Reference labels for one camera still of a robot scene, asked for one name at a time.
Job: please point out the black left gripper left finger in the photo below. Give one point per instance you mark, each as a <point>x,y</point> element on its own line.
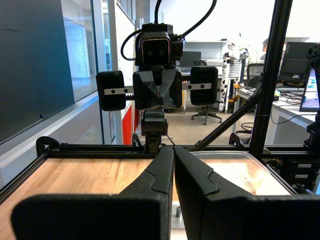
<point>100,217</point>

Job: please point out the small dark metal standoff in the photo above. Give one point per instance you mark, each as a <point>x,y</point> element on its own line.
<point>178,212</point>

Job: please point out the black control box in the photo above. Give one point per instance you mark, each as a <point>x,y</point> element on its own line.
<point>300,175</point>

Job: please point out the large black computer monitor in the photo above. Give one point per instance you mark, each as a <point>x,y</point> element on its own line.
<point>295,60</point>

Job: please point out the black aluminium frame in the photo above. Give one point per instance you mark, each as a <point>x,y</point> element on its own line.
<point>271,75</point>

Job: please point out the white rack tower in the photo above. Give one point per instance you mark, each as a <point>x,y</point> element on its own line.
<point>235,67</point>

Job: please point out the red cabinet panel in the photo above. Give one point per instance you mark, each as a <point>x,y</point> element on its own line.
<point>127,125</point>

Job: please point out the laptop with lit screen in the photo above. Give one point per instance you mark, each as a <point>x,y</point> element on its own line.
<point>312,100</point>

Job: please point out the white desk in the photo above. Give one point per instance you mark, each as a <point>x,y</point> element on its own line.
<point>287,112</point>

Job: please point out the small black computer monitor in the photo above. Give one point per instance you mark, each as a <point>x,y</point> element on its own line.
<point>190,58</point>

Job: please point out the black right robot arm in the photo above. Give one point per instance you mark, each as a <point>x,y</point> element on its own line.
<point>153,125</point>

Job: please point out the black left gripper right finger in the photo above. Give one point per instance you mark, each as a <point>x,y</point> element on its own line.
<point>250,220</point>

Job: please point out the white board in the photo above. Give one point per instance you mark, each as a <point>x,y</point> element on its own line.
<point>178,232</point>

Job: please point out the clear plastic tub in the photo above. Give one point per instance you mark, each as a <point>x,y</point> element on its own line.
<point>245,172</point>

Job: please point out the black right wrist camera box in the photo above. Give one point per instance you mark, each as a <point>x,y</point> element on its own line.
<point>155,50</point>

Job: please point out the black mesh office chair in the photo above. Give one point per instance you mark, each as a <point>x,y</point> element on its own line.
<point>255,72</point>

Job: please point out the grey metal cabinet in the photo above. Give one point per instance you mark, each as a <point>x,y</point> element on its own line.
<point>210,50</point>

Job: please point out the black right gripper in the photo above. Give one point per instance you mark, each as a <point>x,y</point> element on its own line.
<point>203,75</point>

